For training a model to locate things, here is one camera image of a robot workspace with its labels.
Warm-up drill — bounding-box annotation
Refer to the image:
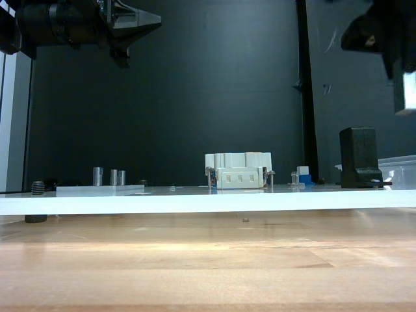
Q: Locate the black aluminium frame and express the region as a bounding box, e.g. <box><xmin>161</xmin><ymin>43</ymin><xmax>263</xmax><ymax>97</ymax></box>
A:
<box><xmin>294</xmin><ymin>0</ymin><xmax>321</xmax><ymax>183</ymax></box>

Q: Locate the white taskboard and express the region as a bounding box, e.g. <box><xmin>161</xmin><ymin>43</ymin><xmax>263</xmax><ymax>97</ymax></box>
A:
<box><xmin>0</xmin><ymin>185</ymin><xmax>416</xmax><ymax>217</ymax></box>

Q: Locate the black connector housing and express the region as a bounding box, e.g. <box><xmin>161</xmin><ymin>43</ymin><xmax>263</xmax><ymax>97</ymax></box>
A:
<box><xmin>339</xmin><ymin>126</ymin><xmax>393</xmax><ymax>189</ymax></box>

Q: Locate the clear plastic tub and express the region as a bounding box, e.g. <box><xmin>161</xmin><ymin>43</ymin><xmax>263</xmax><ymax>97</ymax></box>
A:
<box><xmin>334</xmin><ymin>155</ymin><xmax>416</xmax><ymax>189</ymax></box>

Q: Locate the grey metal bar plate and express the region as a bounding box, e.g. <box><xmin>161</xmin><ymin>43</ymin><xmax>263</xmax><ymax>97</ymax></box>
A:
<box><xmin>55</xmin><ymin>184</ymin><xmax>146</xmax><ymax>198</ymax></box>

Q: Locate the blue connector with white cap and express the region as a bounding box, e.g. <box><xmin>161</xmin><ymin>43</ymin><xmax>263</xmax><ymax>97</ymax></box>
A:
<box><xmin>290</xmin><ymin>165</ymin><xmax>315</xmax><ymax>187</ymax></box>

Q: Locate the beige multi-pin connector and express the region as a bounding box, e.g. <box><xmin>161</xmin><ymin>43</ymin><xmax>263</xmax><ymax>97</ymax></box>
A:
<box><xmin>204</xmin><ymin>151</ymin><xmax>276</xmax><ymax>190</ymax></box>

